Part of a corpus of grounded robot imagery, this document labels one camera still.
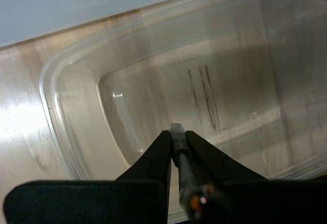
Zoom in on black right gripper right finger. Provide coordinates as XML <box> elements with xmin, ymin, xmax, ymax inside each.
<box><xmin>185</xmin><ymin>130</ymin><xmax>327</xmax><ymax>224</ymax></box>

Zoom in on clear plastic container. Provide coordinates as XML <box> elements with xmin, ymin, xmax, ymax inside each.
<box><xmin>38</xmin><ymin>0</ymin><xmax>327</xmax><ymax>221</ymax></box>

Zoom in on white board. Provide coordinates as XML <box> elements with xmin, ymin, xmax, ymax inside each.
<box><xmin>0</xmin><ymin>0</ymin><xmax>246</xmax><ymax>48</ymax></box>

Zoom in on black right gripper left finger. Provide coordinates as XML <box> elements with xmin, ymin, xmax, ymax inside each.
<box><xmin>3</xmin><ymin>130</ymin><xmax>173</xmax><ymax>224</ymax></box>

